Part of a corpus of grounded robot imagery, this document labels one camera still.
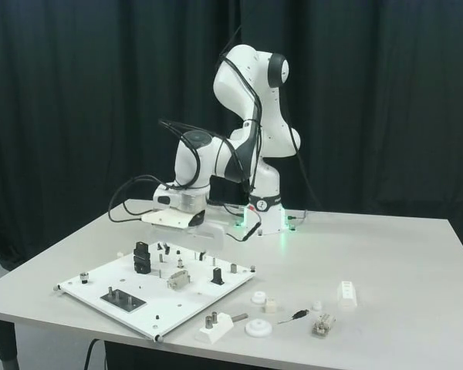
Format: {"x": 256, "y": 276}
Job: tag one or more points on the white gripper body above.
{"x": 212, "y": 237}

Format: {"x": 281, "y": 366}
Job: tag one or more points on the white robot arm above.
{"x": 270, "y": 115}

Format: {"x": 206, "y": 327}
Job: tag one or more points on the black D-SUB plug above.
{"x": 142, "y": 262}

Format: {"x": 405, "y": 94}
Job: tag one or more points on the metal BNC plug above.
{"x": 180, "y": 263}

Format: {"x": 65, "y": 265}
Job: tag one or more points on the white task board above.
{"x": 112, "y": 277}

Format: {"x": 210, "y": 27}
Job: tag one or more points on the metal round peg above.
{"x": 214, "y": 317}
{"x": 208, "y": 322}

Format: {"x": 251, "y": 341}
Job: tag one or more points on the white medium gear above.
{"x": 258, "y": 298}

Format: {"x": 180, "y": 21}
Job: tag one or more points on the white two-hole peg holder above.
{"x": 220, "y": 330}

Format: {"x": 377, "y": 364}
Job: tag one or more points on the small white cube holder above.
{"x": 271, "y": 305}

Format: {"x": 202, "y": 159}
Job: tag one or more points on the metal bolt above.
{"x": 85, "y": 278}

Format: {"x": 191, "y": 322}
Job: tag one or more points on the white large gear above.
{"x": 257, "y": 328}

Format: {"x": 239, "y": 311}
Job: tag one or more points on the black USB plug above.
{"x": 301, "y": 314}

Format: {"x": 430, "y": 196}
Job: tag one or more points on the white small gear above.
{"x": 316, "y": 305}

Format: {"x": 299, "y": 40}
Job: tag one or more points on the beige waterproof plug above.
{"x": 320, "y": 327}

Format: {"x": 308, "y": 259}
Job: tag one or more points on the white three-hole holder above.
{"x": 347, "y": 296}

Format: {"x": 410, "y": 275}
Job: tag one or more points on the black table leg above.
{"x": 2, "y": 343}

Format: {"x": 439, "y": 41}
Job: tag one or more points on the black curtain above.
{"x": 61, "y": 77}

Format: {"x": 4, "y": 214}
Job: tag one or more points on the flat white mount plate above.
{"x": 166, "y": 219}

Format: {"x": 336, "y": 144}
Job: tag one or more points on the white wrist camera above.
{"x": 166, "y": 199}

